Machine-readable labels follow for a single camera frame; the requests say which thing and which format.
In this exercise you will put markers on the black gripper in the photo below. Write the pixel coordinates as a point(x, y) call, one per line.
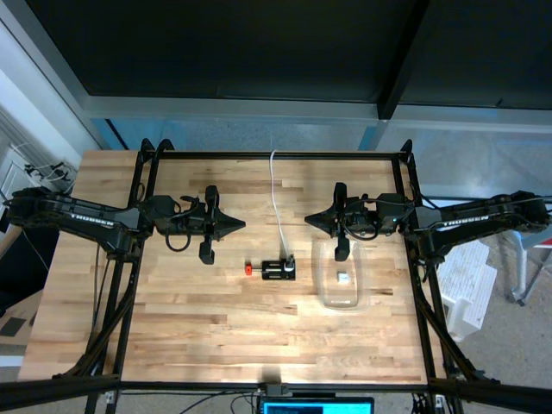
point(202, 222)
point(358, 217)

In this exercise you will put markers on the white foam block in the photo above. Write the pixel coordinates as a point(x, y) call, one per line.
point(343, 277)

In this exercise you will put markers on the black clamp with red knob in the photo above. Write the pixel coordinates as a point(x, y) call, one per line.
point(271, 269)

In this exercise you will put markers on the clear plastic tub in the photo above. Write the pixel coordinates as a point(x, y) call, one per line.
point(345, 297)

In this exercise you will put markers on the white step stool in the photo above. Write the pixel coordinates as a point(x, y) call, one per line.
point(470, 293)

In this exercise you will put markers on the laptop with blue screen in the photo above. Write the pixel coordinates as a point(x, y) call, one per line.
point(315, 407)

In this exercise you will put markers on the grey metal stand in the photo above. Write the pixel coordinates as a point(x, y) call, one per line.
point(522, 267)

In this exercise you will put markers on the brown cardboard box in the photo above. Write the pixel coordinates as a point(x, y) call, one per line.
point(26, 308)

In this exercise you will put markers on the black flat mat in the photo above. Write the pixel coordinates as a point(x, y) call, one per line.
point(12, 327)

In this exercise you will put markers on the black curved frame bracket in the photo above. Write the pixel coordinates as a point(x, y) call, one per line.
point(146, 144)
point(407, 146)
point(164, 144)

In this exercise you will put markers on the black table-level camera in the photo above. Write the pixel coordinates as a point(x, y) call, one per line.
point(274, 388)

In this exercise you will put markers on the black metal frame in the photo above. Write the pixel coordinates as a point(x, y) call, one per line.
point(52, 388)

